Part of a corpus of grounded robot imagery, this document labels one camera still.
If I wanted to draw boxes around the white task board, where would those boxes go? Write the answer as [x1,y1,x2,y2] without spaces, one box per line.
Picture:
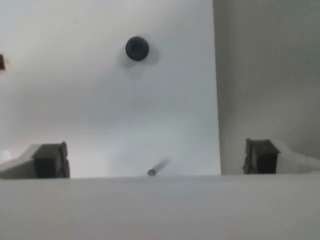
[0,0,222,179]

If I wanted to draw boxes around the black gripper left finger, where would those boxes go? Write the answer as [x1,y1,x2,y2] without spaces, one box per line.
[0,141,71,180]

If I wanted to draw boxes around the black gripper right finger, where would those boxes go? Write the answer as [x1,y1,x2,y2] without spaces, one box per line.
[242,137,320,175]

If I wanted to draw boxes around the thin metal round peg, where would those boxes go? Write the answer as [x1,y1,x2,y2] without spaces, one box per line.
[147,157,172,177]

